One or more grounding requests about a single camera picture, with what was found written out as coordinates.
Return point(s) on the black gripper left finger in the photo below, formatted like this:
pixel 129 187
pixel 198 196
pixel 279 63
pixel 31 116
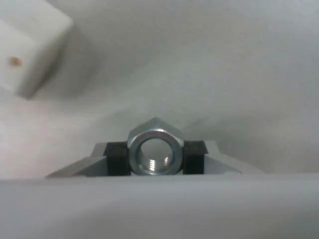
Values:
pixel 117 159

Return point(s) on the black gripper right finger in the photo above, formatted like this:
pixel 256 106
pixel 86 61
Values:
pixel 195 159

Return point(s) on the metal hex bolt nut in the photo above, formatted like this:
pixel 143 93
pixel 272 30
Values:
pixel 155 127

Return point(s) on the white holder with holes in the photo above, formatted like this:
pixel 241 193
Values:
pixel 30 49

